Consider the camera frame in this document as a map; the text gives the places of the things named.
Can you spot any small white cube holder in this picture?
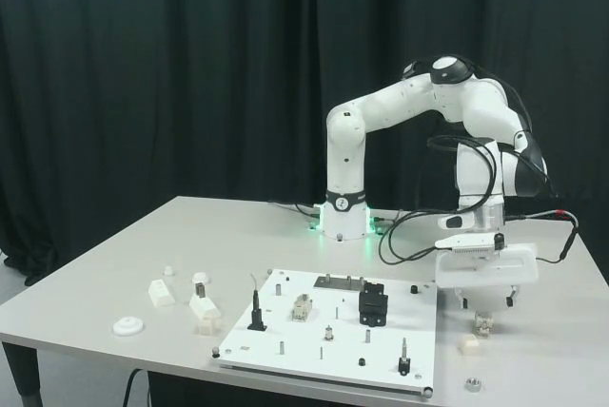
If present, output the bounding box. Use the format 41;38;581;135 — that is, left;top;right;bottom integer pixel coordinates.
458;334;480;357

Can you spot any white holder with peg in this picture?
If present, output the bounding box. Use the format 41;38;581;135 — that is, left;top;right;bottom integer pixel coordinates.
188;293;223;320

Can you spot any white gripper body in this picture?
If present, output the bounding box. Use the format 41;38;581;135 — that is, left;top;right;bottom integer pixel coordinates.
436;243;540;290

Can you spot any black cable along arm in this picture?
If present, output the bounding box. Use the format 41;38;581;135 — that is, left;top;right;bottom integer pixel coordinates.
402;57;560;199

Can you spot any black table leg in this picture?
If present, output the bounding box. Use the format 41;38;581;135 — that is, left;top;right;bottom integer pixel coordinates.
1;341;40;407

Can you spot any black plug with thin cable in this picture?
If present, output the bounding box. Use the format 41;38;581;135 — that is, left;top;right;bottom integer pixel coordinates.
246;273;269;332

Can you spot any waterproof plug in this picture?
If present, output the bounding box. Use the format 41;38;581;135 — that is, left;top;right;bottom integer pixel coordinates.
471;313;495;339

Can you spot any black D-SUB plug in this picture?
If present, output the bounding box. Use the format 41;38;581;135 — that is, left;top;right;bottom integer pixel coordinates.
357;280;391;328

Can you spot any long white holder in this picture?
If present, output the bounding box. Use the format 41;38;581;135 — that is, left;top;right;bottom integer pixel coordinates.
147;278;177;308

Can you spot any white large gear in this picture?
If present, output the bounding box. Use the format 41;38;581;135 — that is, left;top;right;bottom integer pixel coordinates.
112;315;146;339

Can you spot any black cable under table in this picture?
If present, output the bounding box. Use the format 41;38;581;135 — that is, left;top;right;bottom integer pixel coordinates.
124;368;149;407

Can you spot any white task board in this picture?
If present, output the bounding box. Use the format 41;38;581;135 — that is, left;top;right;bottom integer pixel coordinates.
211;267;438;398

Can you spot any metal bolt in black socket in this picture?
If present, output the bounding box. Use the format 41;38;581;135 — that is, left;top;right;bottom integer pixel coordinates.
396;337;412;376

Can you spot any beige connector plug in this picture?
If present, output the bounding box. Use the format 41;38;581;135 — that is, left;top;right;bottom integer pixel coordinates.
289;293;313;323

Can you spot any black cable at arm foot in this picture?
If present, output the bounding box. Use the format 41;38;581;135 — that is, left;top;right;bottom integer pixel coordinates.
268;200;325;219
373;208;406;237

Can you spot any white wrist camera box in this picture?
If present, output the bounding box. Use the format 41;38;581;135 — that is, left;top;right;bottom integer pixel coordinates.
437;213;478;232

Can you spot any black curtain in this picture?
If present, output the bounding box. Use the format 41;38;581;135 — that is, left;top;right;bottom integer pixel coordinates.
0;0;609;287

